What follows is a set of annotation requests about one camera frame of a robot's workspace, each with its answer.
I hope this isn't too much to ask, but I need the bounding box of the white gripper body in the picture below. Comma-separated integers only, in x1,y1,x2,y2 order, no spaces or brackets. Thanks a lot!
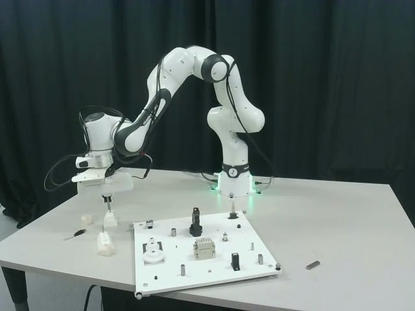
77,171,134,196

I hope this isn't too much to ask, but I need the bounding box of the white task board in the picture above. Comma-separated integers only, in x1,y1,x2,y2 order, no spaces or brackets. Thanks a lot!
132,209,283,298

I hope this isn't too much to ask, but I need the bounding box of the white peg holder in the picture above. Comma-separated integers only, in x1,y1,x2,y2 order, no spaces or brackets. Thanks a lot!
95,234,117,258
103,210,118,228

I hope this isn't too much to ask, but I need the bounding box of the black curtain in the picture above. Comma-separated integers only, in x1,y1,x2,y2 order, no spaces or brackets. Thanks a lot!
0,0,415,229

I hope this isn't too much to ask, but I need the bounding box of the white large gear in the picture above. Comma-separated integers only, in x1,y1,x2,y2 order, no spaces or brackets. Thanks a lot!
143,251,165,265

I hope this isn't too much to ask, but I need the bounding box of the grey rectangular connector plug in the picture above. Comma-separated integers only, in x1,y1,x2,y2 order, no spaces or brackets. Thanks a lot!
193,238,218,262

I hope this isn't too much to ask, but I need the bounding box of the black table leg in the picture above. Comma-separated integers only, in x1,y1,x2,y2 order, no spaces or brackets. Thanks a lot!
0,265,26,311

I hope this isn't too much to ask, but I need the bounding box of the black D-SUB plug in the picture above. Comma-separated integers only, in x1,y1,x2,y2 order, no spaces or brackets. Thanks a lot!
189,207,204,238

